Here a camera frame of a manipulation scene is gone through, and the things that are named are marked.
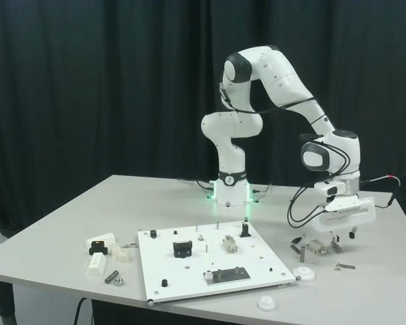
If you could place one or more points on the black Ethernet plug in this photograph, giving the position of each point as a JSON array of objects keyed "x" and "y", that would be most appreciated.
[{"x": 297, "y": 239}]

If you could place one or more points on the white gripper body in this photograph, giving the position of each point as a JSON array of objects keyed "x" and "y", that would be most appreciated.
[{"x": 345, "y": 216}]

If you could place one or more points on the long white holder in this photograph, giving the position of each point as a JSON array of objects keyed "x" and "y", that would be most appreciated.
[{"x": 103, "y": 238}]

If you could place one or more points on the white holder with holes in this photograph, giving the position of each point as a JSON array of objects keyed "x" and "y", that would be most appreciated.
[{"x": 95, "y": 264}]

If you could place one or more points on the dark table leg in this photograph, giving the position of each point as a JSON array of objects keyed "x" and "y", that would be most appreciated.
[{"x": 0, "y": 301}]

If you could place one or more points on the white large gear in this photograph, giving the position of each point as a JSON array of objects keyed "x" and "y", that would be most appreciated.
[{"x": 304, "y": 273}]

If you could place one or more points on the metal round peg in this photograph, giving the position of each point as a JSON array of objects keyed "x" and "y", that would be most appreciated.
[
  {"x": 111, "y": 276},
  {"x": 301, "y": 254}
]

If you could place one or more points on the white small gear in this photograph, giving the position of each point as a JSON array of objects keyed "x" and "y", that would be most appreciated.
[{"x": 208, "y": 275}]

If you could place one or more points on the black D-SUB plug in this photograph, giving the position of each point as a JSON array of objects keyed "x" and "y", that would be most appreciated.
[{"x": 97, "y": 248}]

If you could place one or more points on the metal square peg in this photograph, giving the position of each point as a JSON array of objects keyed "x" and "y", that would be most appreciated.
[{"x": 294, "y": 249}]

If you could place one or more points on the metal bolt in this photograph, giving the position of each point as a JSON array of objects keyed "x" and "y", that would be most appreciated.
[{"x": 345, "y": 267}]

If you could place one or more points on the white cube holder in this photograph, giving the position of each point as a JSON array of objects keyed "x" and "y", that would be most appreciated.
[{"x": 123, "y": 254}]

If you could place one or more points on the black curtain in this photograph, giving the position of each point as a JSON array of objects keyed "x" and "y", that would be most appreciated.
[{"x": 88, "y": 84}]

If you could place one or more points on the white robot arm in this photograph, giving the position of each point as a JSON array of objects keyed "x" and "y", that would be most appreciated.
[{"x": 230, "y": 149}]

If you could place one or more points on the white medium gear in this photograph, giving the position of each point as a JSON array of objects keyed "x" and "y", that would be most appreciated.
[{"x": 268, "y": 302}]

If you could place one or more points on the white task board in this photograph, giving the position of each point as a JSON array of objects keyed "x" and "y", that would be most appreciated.
[{"x": 176, "y": 281}]

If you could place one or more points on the metal nut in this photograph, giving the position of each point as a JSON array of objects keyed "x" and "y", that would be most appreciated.
[{"x": 119, "y": 280}]

